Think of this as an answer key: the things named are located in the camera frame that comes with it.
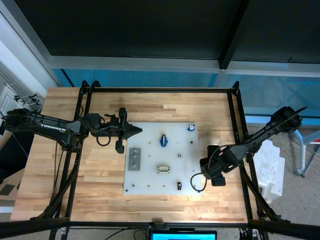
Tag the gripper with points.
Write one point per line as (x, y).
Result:
(121, 140)
(217, 165)

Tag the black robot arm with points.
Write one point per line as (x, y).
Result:
(50, 126)
(262, 135)

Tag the black connector block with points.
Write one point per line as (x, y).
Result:
(179, 186)

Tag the white taskboard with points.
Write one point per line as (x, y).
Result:
(150, 175)

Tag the grey connector socket housing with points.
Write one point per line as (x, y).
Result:
(163, 168)

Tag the grey metal plate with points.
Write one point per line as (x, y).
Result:
(130, 160)

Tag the blue clamp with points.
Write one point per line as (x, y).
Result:
(160, 144)

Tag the white black bar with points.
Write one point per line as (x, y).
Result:
(163, 140)

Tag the small blue white socket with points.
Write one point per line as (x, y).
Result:
(190, 128)

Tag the white foam block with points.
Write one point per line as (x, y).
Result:
(270, 170)

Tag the laptop screen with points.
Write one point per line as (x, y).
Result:
(182, 236)

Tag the silver metal stand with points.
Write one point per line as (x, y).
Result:
(300, 162)

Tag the cardboard box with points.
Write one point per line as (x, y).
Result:
(10, 180)

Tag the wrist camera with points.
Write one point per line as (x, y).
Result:
(112, 126)
(205, 166)

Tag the black table frame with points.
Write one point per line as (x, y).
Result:
(160, 89)

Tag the black table camera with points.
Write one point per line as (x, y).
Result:
(160, 225)

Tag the black wall column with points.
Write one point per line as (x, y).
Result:
(232, 37)

